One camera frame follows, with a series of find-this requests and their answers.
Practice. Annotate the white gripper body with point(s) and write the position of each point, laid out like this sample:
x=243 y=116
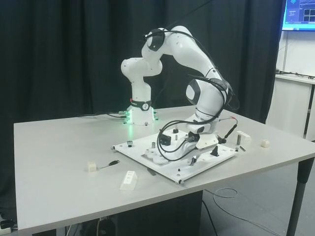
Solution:
x=194 y=150

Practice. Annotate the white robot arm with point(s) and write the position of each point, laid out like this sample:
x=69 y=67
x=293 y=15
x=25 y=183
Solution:
x=197 y=56

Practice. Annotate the metal square peg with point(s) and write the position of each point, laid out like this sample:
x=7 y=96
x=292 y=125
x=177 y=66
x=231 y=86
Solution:
x=152 y=172

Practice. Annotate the white peg holder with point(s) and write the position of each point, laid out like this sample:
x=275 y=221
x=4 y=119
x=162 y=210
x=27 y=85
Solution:
x=244 y=136
x=128 y=180

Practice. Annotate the white task board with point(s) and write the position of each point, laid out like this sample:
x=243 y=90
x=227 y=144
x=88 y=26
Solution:
x=169 y=172

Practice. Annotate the white large gear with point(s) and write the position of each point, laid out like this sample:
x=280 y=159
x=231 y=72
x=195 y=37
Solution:
x=160 y=160

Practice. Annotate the thin black rod red tag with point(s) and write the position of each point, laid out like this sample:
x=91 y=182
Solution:
x=231 y=131

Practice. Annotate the white medium gear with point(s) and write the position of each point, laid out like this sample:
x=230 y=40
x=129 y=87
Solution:
x=150 y=153

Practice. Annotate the metal bolt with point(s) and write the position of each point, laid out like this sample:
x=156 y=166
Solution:
x=129 y=143

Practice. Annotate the small white cube holder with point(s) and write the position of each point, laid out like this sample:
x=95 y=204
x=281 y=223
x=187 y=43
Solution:
x=265 y=143
x=92 y=166

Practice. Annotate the white cabinet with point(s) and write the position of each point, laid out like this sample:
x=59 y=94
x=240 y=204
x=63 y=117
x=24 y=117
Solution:
x=295 y=105

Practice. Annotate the grey table leg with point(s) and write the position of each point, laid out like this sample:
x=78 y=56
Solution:
x=299 y=196

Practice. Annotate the black curtains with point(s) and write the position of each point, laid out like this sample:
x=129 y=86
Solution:
x=61 y=61

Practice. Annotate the blue screen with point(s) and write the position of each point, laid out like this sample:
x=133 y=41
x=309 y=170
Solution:
x=299 y=14

